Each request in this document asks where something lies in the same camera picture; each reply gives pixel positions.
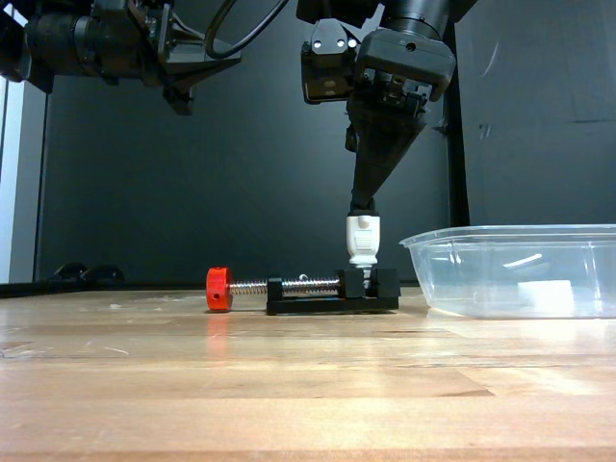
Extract black clamp with orange knob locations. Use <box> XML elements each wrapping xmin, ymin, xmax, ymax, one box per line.
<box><xmin>205</xmin><ymin>267</ymin><xmax>401</xmax><ymax>318</ymax></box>

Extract clear plastic tub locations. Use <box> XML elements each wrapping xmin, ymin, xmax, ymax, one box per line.
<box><xmin>398</xmin><ymin>223</ymin><xmax>616</xmax><ymax>321</ymax></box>

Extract small white block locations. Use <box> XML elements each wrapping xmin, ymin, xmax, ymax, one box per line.
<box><xmin>517</xmin><ymin>278</ymin><xmax>575</xmax><ymax>309</ymax></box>

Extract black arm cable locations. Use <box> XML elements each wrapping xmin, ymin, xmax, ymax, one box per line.
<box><xmin>204</xmin><ymin>0</ymin><xmax>293</xmax><ymax>62</ymax></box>

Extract black rounded bracket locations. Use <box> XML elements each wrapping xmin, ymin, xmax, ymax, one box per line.
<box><xmin>85</xmin><ymin>264</ymin><xmax>125</xmax><ymax>282</ymax></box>
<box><xmin>53</xmin><ymin>262</ymin><xmax>89</xmax><ymax>282</ymax></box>

